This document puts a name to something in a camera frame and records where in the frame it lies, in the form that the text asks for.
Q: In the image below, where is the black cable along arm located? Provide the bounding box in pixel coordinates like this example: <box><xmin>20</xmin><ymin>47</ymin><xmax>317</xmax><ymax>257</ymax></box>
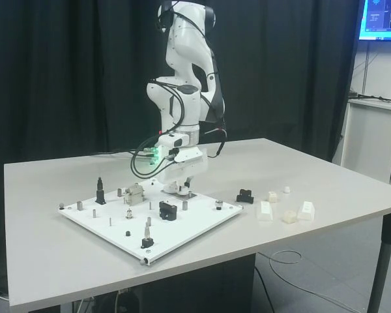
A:
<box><xmin>154</xmin><ymin>0</ymin><xmax>216</xmax><ymax>133</ymax></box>

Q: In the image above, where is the blue screen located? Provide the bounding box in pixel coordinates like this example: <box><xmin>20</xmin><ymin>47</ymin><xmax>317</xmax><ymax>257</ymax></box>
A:
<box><xmin>358</xmin><ymin>0</ymin><xmax>391</xmax><ymax>42</ymax></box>

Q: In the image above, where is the grey floor cable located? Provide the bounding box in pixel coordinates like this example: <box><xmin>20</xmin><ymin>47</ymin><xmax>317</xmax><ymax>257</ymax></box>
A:
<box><xmin>255</xmin><ymin>250</ymin><xmax>302</xmax><ymax>313</ymax></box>

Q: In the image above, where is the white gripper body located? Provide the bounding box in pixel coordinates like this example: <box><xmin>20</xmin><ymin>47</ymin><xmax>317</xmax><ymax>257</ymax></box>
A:
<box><xmin>158</xmin><ymin>155</ymin><xmax>210</xmax><ymax>188</ymax></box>

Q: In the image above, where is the flat white mounting plate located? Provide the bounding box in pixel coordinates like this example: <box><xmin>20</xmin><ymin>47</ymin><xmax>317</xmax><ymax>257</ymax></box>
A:
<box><xmin>175</xmin><ymin>147</ymin><xmax>205</xmax><ymax>163</ymax></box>

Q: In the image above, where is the white box with dark window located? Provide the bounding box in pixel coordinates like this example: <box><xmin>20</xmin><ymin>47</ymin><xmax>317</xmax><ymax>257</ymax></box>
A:
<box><xmin>156</xmin><ymin>132</ymin><xmax>190</xmax><ymax>148</ymax></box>

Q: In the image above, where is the black D-SUB plug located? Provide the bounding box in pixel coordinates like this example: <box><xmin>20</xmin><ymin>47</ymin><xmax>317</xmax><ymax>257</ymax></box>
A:
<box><xmin>158</xmin><ymin>200</ymin><xmax>179</xmax><ymax>221</ymax></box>

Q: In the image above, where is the tall black plug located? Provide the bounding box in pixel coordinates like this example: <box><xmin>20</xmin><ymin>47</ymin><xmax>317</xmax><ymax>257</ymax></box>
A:
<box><xmin>95</xmin><ymin>175</ymin><xmax>108</xmax><ymax>206</ymax></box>

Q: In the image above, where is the black plug holder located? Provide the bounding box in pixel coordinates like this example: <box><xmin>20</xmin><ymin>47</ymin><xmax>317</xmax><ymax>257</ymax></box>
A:
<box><xmin>235</xmin><ymin>188</ymin><xmax>255</xmax><ymax>205</ymax></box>

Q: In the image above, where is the dark grey table leg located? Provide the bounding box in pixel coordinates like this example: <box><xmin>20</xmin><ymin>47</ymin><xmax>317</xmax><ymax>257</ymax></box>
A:
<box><xmin>367</xmin><ymin>208</ymin><xmax>391</xmax><ymax>313</ymax></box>

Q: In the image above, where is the silver USB plug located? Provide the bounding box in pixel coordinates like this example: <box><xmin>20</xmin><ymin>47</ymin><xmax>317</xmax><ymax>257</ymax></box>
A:
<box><xmin>140</xmin><ymin>224</ymin><xmax>155</xmax><ymax>250</ymax></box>

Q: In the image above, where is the black curtain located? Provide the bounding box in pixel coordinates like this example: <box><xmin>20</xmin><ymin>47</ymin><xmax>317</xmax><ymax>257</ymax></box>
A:
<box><xmin>0</xmin><ymin>0</ymin><xmax>361</xmax><ymax>167</ymax></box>

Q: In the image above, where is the black table cable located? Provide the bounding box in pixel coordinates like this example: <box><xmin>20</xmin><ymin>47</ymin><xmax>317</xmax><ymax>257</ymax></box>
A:
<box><xmin>91</xmin><ymin>148</ymin><xmax>152</xmax><ymax>158</ymax></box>

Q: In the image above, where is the beige metal connector block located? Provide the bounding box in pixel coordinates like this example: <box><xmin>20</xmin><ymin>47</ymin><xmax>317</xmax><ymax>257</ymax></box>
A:
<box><xmin>123</xmin><ymin>184</ymin><xmax>148</xmax><ymax>207</ymax></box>

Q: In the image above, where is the cream cube holder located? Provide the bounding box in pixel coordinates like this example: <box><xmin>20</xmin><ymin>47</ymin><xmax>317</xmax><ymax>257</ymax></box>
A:
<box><xmin>281</xmin><ymin>209</ymin><xmax>298</xmax><ymax>224</ymax></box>

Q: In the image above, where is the white block holder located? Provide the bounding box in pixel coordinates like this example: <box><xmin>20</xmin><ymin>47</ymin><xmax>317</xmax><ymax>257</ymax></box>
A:
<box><xmin>255</xmin><ymin>200</ymin><xmax>274</xmax><ymax>223</ymax></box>
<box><xmin>296</xmin><ymin>200</ymin><xmax>315</xmax><ymax>221</ymax></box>

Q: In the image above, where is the white cabinet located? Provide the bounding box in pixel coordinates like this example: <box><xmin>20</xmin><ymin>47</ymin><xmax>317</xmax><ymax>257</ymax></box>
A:
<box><xmin>340</xmin><ymin>97</ymin><xmax>391</xmax><ymax>190</ymax></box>

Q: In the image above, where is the black looped cable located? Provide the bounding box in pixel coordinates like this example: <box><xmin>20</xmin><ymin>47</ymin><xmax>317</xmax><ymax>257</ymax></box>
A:
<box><xmin>129</xmin><ymin>130</ymin><xmax>180</xmax><ymax>179</ymax></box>

